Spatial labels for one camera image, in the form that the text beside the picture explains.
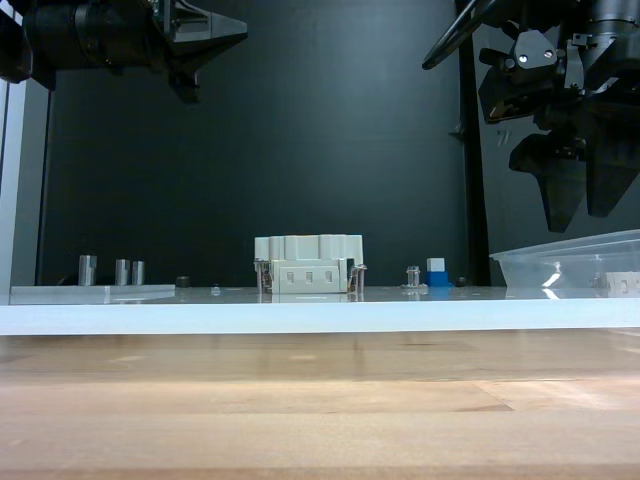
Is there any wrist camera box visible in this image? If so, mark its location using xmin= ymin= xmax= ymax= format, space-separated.
xmin=477 ymin=29 xmax=559 ymax=124

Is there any clear flanged standoff bolt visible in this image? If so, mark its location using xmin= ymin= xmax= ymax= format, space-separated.
xmin=399 ymin=265 xmax=429 ymax=294

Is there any beige connector base housing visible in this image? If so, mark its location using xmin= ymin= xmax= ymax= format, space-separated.
xmin=253 ymin=233 xmax=367 ymax=303

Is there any clear plastic tub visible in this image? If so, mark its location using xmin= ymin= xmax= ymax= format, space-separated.
xmin=488 ymin=228 xmax=640 ymax=301

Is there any tall notched metal post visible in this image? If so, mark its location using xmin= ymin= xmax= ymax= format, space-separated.
xmin=78 ymin=254 xmax=99 ymax=286

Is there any silver aluminium upright profile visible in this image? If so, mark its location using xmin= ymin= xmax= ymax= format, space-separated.
xmin=0 ymin=74 xmax=51 ymax=292

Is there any black upright frame post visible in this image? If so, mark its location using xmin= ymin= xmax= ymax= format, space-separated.
xmin=452 ymin=0 xmax=495 ymax=287

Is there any blue block holder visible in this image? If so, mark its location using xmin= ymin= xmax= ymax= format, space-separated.
xmin=423 ymin=271 xmax=455 ymax=300

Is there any white board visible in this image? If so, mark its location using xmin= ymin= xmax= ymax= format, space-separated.
xmin=0 ymin=284 xmax=640 ymax=336

